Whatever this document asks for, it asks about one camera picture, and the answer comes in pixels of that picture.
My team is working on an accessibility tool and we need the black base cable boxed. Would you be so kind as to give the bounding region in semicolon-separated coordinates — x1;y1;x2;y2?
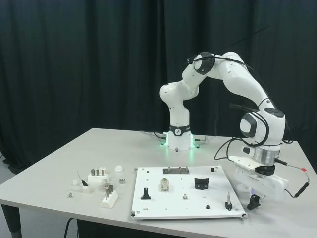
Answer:
140;130;167;140

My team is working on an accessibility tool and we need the black D-SUB plug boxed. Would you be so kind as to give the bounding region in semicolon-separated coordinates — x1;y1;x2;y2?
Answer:
247;195;262;211

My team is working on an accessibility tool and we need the black table leg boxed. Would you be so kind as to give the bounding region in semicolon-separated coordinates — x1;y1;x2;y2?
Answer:
0;204;20;238

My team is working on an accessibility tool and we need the white round peg holder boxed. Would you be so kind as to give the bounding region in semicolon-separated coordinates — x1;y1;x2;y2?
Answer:
87;173;111;185

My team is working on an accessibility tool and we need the black curtain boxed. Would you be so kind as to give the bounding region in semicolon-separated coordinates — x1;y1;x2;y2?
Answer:
0;0;317;172

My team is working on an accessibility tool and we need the thin black rod on wire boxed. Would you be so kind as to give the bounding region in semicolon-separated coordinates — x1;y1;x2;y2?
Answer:
275;158;310;199

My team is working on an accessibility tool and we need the white task board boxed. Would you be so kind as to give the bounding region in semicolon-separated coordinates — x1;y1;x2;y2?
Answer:
130;165;247;220

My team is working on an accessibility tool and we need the black floor cable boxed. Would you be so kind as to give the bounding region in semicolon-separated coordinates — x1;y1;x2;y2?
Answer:
64;218;75;238

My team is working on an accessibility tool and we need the black Ethernet plug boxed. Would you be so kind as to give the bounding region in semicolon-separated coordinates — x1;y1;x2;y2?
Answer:
76;171;89;188

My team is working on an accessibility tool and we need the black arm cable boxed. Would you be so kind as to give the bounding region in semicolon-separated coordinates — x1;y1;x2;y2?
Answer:
187;55;292;162

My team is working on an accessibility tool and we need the white square peg holder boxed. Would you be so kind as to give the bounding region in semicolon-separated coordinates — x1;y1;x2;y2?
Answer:
99;192;118;208

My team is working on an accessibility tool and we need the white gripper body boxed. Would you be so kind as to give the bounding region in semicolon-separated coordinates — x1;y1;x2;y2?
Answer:
234;168;290;201

